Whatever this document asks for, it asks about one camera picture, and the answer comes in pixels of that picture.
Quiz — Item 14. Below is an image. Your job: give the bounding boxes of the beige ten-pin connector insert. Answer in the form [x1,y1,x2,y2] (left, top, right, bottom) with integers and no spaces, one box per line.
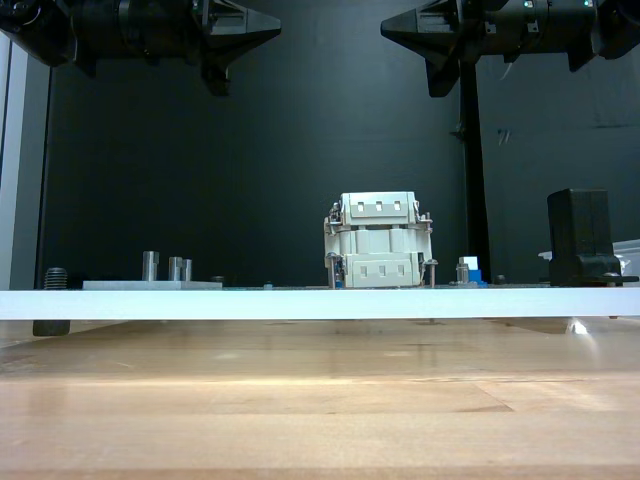
[326,191,434,235]

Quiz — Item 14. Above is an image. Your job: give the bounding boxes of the black connector housing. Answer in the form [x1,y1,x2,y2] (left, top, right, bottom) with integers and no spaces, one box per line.
[546,188,640,288]

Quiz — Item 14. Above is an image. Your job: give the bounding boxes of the beige connector hub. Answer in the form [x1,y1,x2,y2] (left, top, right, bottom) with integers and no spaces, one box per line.
[323,227,440,290]

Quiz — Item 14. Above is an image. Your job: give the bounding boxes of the small blue white socket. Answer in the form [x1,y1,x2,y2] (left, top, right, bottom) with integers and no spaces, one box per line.
[460,255,488,287]

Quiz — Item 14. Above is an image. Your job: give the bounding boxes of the grey metal plate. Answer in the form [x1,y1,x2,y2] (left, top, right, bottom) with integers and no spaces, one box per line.
[81,280,224,292]

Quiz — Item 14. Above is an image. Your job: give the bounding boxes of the clear plastic tub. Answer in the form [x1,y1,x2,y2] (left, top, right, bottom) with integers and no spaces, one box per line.
[538,239,640,286]

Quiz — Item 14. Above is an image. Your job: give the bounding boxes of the white plastic board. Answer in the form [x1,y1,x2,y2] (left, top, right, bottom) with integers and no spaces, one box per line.
[0,288,640,322]

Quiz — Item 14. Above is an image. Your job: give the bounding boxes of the black vertical wall post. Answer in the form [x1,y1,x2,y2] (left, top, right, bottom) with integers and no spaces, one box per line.
[449,62,494,289]

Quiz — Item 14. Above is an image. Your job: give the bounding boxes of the silver metal post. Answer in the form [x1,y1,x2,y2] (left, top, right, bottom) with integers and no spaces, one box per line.
[167,256,193,282]
[141,250,161,282]

